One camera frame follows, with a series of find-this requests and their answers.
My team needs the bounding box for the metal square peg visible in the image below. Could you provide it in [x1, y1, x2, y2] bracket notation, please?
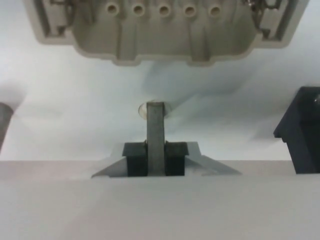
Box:
[146, 101, 166, 177]

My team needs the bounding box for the white task board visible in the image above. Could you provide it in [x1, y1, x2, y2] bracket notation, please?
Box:
[0, 0, 320, 175]

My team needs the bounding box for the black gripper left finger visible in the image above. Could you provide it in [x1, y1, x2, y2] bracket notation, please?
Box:
[91, 141, 149, 179]

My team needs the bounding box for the thick metal round peg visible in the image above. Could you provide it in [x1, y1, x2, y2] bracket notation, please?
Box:
[0, 102, 14, 155]

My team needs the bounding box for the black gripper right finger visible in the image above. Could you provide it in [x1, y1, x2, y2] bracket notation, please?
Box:
[163, 141, 243, 177]

